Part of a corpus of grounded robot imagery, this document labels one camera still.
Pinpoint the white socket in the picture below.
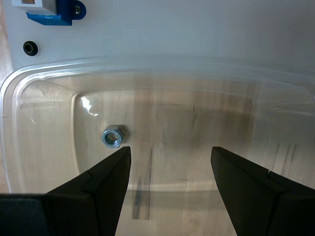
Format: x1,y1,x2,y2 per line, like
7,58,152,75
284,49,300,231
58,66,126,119
11,0,59,16

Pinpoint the blue flanged socket mount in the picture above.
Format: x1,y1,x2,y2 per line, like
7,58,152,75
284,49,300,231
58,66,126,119
26,0,87,27

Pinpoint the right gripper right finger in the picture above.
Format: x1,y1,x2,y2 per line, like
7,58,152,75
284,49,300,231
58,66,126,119
211,146,315,236

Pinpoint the clear plastic tub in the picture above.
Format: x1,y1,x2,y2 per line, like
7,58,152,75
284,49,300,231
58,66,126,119
0,55,315,236

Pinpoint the silver M12 hex nut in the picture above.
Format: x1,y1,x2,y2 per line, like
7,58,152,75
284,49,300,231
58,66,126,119
101,124,127,148

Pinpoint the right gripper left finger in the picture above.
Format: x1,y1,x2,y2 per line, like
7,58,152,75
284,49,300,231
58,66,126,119
0,146,132,236

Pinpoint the white mounting board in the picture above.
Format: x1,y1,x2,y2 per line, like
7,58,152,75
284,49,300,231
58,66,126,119
4,0,315,82

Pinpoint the black socket head screw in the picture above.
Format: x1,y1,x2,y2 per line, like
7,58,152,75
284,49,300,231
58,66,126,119
23,40,39,57

